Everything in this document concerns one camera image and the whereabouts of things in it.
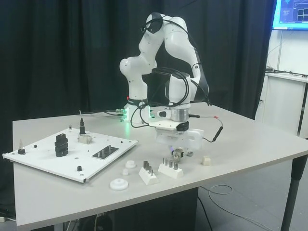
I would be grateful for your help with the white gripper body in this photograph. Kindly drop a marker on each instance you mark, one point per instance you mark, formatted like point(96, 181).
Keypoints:
point(192, 138)

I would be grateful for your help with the grey waterproof plug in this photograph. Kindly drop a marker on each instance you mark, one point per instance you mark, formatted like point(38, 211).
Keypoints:
point(177, 155)

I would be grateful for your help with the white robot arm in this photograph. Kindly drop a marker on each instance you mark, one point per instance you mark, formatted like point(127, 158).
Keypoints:
point(173, 36)

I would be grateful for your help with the white small plug holder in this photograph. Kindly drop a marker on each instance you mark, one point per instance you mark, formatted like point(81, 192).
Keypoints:
point(206, 161)

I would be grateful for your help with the flat white mounting plate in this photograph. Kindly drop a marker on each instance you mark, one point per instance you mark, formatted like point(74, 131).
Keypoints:
point(163, 125)

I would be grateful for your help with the wide metal round peg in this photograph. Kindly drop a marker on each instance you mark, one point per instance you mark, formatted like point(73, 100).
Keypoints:
point(175, 166)

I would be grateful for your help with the medium metal round peg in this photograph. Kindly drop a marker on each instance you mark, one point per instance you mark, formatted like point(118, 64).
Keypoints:
point(171, 164)

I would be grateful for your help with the white round peg holder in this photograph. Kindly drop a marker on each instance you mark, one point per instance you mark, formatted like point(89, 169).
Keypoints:
point(172, 172)

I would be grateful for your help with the medium metal square peg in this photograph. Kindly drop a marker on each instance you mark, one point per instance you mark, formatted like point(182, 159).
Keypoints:
point(148, 167)

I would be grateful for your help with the wide metal square peg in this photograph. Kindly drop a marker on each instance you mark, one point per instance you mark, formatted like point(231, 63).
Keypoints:
point(145, 164)

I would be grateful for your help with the white square peg holder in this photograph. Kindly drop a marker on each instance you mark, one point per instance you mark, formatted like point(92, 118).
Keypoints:
point(149, 179)

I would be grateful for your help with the white medium gear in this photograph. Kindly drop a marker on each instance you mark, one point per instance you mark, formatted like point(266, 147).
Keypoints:
point(130, 164)

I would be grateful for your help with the white small gear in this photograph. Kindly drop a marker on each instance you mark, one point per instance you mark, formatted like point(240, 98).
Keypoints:
point(125, 172)

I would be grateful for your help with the black under-table box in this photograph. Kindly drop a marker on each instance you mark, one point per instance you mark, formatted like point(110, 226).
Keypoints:
point(156, 209)

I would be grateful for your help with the white large gear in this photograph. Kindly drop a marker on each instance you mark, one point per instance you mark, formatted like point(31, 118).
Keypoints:
point(119, 184)

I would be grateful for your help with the white cabinet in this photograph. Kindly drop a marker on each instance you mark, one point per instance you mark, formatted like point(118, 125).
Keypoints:
point(281, 103)

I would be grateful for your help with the small black device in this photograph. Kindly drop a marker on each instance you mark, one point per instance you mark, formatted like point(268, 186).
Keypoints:
point(269, 69)

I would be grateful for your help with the black USB plug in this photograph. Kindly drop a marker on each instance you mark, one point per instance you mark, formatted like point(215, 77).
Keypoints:
point(82, 128)

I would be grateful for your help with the dark table leg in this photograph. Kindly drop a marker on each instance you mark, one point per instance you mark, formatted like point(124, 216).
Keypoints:
point(294, 192)

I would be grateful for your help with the black D-SUB plug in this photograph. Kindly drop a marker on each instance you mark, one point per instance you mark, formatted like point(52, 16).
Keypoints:
point(61, 146)

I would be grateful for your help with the white task board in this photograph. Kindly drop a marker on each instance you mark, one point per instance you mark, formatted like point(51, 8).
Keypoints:
point(48, 163)

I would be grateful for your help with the blue display screen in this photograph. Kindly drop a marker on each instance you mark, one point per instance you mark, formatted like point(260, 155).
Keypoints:
point(291, 14)

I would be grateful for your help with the black curtain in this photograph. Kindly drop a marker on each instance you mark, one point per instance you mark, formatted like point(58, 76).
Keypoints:
point(48, 48)

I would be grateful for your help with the white power strip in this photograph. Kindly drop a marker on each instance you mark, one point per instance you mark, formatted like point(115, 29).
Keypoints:
point(2, 219)

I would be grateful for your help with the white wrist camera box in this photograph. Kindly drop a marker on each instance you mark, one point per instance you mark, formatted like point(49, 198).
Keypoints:
point(163, 113)

